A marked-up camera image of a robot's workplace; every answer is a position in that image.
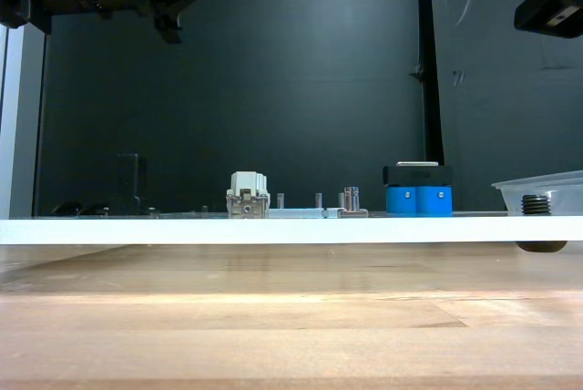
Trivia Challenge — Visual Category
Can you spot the black clamp block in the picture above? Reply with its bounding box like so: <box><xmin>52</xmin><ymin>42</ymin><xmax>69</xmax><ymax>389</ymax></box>
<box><xmin>381</xmin><ymin>163</ymin><xmax>455</xmax><ymax>190</ymax></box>

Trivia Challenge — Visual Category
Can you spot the white task board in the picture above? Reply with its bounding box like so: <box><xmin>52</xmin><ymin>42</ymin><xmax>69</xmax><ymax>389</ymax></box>
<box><xmin>0</xmin><ymin>210</ymin><xmax>583</xmax><ymax>246</ymax></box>

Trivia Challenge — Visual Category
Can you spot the blue mounting block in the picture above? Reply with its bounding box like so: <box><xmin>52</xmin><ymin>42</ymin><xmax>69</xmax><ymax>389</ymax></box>
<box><xmin>385</xmin><ymin>186</ymin><xmax>417</xmax><ymax>218</ymax></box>
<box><xmin>416</xmin><ymin>186</ymin><xmax>454</xmax><ymax>218</ymax></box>

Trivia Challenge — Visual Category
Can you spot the black vertical post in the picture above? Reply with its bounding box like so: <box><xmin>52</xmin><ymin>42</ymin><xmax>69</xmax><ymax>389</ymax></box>
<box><xmin>409</xmin><ymin>0</ymin><xmax>445</xmax><ymax>164</ymax></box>

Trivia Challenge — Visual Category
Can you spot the black set screw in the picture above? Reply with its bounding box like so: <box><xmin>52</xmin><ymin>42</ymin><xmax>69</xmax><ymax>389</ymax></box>
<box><xmin>520</xmin><ymin>194</ymin><xmax>551</xmax><ymax>217</ymax></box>

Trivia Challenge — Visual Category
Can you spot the metal cylindrical socket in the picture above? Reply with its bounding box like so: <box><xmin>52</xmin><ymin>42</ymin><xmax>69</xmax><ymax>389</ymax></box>
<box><xmin>337</xmin><ymin>185</ymin><xmax>368</xmax><ymax>219</ymax></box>

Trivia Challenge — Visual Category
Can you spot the grey connector housing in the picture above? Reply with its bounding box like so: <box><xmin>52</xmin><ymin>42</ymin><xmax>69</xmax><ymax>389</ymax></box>
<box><xmin>224</xmin><ymin>170</ymin><xmax>271</xmax><ymax>220</ymax></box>

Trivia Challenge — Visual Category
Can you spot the aluminium bar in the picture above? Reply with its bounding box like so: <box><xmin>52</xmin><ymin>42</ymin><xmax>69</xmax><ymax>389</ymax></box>
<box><xmin>268</xmin><ymin>207</ymin><xmax>343</xmax><ymax>220</ymax></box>

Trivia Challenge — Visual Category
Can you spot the black rubber foot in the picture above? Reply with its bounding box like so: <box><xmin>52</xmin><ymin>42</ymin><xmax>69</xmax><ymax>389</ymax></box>
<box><xmin>515</xmin><ymin>241</ymin><xmax>568</xmax><ymax>254</ymax></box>

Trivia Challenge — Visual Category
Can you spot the black upright bracket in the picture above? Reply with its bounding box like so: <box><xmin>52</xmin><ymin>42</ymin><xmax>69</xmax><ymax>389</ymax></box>
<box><xmin>107</xmin><ymin>151</ymin><xmax>149</xmax><ymax>216</ymax></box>

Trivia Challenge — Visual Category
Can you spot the clear plastic tub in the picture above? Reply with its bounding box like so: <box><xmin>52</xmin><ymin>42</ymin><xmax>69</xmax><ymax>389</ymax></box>
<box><xmin>490</xmin><ymin>169</ymin><xmax>583</xmax><ymax>218</ymax></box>

